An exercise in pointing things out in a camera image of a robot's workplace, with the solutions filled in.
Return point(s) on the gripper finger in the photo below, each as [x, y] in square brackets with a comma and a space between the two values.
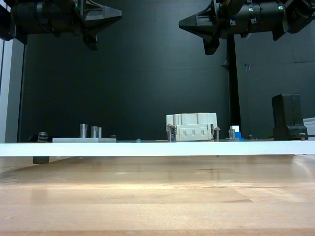
[200, 18]
[208, 31]
[103, 24]
[108, 13]

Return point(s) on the upright grey metal bar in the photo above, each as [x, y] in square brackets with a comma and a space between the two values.
[100, 134]
[94, 133]
[83, 132]

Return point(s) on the grey metal bar plate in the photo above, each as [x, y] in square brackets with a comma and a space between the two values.
[73, 140]

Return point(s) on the beige multi-pin connector housing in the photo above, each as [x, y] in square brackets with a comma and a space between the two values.
[192, 119]

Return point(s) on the metal connector mounting screw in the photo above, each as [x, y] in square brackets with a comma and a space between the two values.
[217, 134]

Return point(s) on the small metal clamp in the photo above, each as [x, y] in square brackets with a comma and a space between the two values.
[231, 132]

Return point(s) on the small blue white connector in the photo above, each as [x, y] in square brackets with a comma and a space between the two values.
[237, 135]

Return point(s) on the black connector housing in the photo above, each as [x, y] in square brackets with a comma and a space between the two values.
[288, 118]

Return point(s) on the black threaded board screw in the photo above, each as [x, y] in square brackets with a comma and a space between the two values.
[42, 137]

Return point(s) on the white task board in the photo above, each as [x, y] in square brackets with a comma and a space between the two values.
[157, 148]

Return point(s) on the black board foot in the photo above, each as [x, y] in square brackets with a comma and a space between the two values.
[41, 160]

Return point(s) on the black wall post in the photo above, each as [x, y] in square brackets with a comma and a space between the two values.
[232, 86]

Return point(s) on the grey window frame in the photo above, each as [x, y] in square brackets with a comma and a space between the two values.
[14, 98]

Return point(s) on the blue socket mount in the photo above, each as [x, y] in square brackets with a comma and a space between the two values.
[173, 138]

